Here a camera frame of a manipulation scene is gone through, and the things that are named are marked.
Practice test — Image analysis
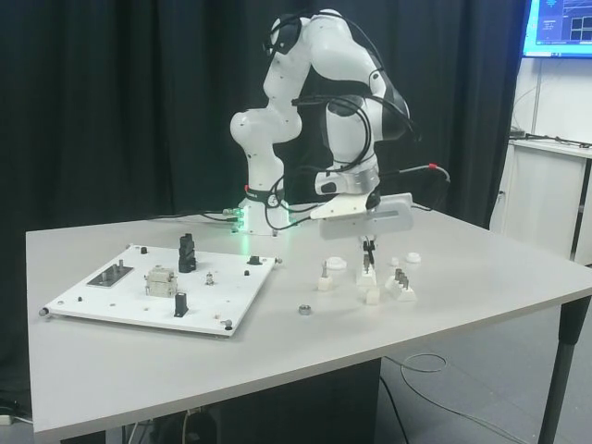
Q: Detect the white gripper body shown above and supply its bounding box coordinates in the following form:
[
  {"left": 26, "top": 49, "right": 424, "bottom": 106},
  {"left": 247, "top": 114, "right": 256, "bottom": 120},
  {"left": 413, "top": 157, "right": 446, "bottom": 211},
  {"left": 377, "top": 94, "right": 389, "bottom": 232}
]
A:
[{"left": 317, "top": 192, "right": 416, "bottom": 242}]

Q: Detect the flat white mounting plate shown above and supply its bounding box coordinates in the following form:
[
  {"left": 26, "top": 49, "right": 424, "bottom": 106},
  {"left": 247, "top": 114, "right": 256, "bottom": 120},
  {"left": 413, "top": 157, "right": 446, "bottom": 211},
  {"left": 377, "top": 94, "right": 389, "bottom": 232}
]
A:
[{"left": 308, "top": 194, "right": 371, "bottom": 222}]

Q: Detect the white round peg holder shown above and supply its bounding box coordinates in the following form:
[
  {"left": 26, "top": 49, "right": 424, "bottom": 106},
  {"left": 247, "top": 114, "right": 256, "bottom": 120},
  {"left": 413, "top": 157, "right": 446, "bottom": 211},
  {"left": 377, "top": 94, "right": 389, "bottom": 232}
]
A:
[{"left": 355, "top": 267, "right": 378, "bottom": 290}]

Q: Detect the white square peg holder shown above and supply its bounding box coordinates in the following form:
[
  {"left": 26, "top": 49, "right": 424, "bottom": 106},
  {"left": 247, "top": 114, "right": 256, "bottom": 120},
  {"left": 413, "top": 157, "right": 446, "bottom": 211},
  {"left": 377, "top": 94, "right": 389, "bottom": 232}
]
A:
[{"left": 385, "top": 276, "right": 418, "bottom": 302}]

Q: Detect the black rod with red tag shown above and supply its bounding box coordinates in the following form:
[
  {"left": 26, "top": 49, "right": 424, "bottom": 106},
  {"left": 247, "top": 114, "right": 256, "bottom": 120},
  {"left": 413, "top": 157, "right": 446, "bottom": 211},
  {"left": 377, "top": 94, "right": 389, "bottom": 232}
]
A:
[{"left": 379, "top": 161, "right": 439, "bottom": 178}]

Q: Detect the black D-SUB plug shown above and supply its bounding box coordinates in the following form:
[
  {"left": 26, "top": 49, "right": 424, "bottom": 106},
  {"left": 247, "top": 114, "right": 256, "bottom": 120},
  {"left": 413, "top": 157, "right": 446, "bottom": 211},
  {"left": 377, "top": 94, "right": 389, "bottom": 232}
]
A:
[{"left": 178, "top": 233, "right": 198, "bottom": 273}]

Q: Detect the white cabinet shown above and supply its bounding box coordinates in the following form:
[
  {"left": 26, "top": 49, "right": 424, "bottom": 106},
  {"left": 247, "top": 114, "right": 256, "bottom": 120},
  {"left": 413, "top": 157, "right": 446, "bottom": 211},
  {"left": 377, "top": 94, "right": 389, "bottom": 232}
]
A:
[{"left": 499, "top": 137, "right": 592, "bottom": 267}]

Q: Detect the beige waterproof plug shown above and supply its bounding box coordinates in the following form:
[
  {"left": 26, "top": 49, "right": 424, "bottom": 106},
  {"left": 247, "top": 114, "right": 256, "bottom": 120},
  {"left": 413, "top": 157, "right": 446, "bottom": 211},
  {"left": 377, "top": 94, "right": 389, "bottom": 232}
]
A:
[{"left": 144, "top": 266, "right": 180, "bottom": 298}]

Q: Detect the dark grey table leg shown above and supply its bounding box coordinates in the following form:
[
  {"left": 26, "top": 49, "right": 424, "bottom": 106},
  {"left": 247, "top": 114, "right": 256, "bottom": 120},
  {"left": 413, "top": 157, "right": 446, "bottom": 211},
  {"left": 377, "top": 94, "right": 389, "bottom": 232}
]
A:
[{"left": 538, "top": 295, "right": 592, "bottom": 444}]

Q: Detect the white task board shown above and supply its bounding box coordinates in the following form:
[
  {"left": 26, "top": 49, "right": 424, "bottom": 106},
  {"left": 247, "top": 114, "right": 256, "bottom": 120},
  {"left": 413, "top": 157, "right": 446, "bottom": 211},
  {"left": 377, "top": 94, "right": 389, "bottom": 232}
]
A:
[{"left": 37, "top": 243, "right": 284, "bottom": 334}]

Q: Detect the black curtain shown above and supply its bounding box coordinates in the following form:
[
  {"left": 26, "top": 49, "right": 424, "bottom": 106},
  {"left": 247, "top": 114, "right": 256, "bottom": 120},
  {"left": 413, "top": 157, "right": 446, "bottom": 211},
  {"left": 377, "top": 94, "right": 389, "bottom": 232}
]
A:
[{"left": 0, "top": 0, "right": 524, "bottom": 417}]

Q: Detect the blue screen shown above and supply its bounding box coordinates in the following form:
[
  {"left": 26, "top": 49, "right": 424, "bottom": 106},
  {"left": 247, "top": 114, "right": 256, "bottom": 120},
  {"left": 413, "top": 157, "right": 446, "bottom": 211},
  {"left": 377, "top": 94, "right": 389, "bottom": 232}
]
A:
[{"left": 522, "top": 0, "right": 592, "bottom": 59}]

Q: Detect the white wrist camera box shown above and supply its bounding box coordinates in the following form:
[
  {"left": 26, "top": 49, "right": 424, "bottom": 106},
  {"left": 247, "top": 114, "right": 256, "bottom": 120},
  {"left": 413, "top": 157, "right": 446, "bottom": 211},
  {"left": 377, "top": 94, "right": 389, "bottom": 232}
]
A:
[{"left": 314, "top": 169, "right": 353, "bottom": 196}]

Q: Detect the grey rod cable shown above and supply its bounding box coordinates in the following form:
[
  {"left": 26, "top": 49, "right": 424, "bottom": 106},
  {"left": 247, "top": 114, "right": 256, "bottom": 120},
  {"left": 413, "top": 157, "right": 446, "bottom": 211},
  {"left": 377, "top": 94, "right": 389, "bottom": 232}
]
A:
[{"left": 411, "top": 165, "right": 453, "bottom": 212}]

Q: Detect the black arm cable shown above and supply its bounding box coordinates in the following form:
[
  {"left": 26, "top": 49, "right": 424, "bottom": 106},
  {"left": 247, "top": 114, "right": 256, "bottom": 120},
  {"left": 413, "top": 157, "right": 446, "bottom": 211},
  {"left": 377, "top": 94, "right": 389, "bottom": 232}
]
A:
[
  {"left": 260, "top": 12, "right": 302, "bottom": 53},
  {"left": 290, "top": 64, "right": 425, "bottom": 170}
]

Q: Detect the grey floor cable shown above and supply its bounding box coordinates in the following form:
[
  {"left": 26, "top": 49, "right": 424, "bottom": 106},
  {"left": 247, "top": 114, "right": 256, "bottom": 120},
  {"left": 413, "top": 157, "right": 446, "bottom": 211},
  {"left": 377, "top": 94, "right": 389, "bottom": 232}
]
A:
[{"left": 398, "top": 351, "right": 524, "bottom": 444}]

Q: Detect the black base cable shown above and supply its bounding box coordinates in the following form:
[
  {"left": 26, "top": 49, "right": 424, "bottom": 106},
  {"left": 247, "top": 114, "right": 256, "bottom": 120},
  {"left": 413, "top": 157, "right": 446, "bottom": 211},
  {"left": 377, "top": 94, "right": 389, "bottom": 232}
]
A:
[{"left": 154, "top": 208, "right": 244, "bottom": 224}]

